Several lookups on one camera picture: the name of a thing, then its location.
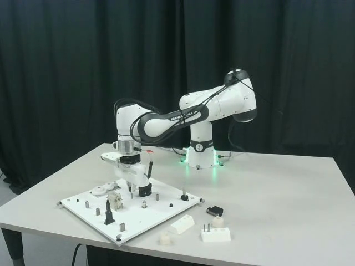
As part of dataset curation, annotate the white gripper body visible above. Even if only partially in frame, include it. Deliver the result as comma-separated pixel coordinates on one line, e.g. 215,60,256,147
115,163,149,187

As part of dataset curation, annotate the white peg holder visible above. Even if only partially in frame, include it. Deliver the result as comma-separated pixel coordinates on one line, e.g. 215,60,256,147
169,214,194,234
199,226,232,243

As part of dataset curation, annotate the black wrist band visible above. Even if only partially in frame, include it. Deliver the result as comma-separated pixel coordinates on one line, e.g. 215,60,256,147
119,154,142,165

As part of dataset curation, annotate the black rod with red tag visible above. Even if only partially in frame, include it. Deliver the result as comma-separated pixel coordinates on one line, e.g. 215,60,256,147
146,149,154,180

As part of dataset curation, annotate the white task board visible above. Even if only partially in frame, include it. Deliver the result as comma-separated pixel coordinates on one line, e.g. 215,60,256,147
57,177,206,246

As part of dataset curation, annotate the black Ethernet plug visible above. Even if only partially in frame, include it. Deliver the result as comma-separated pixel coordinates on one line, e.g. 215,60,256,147
104,200,116,225

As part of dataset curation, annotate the white small holder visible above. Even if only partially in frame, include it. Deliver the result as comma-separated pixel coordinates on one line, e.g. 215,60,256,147
159,232,174,246

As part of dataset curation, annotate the dark table leg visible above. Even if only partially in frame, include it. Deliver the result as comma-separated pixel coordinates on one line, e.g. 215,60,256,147
2,228,23,266

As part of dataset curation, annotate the black curtain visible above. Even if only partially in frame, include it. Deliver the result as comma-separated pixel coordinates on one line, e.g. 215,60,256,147
0,0,355,192

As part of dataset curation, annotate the silver wrist ring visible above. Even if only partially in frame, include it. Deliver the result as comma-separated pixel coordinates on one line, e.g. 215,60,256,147
116,140,134,155

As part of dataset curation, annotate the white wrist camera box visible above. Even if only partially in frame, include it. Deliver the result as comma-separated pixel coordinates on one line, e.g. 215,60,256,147
100,151,121,162

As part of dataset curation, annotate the black cable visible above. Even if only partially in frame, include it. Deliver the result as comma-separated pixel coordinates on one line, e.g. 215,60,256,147
72,243,84,266
114,69,252,145
226,119,246,153

